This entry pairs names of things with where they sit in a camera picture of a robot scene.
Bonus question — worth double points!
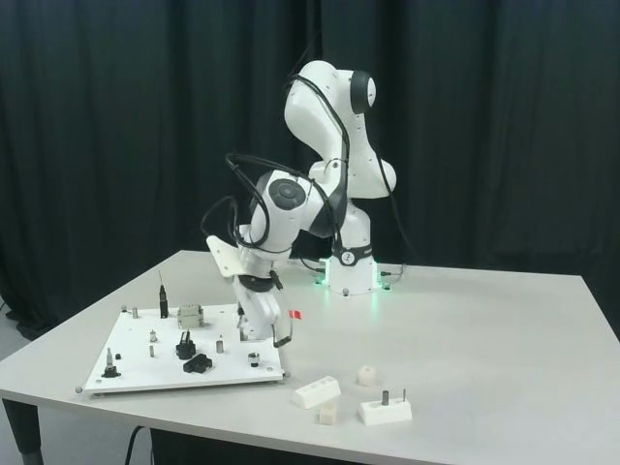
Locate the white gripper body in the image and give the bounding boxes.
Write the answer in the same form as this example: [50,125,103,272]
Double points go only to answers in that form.
[234,283,282,341]

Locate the white peg holder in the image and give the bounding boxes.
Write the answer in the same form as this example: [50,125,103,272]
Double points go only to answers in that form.
[357,399,414,424]

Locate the black rod with red tag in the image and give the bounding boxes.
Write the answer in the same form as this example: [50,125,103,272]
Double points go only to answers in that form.
[271,309,304,349]

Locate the black block plug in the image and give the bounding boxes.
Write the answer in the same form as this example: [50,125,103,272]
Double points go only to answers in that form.
[182,355,215,375]

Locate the black plug with prongs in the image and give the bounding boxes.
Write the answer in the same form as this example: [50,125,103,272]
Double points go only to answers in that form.
[174,329,199,361]

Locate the long white holder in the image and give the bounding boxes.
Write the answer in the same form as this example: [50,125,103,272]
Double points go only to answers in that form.
[292,375,343,407]

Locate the white task board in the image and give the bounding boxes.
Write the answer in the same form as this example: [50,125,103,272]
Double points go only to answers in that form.
[75,303,291,397]

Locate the black base metal plug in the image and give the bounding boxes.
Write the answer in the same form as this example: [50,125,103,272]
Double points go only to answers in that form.
[101,346,122,380]

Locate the black curtain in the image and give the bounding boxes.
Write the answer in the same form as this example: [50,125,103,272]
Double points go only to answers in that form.
[0,0,620,336]

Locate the black table leg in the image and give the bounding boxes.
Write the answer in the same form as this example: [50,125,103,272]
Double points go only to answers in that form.
[1,398,43,465]

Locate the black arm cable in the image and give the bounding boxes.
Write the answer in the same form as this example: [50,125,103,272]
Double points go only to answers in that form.
[201,72,408,275]

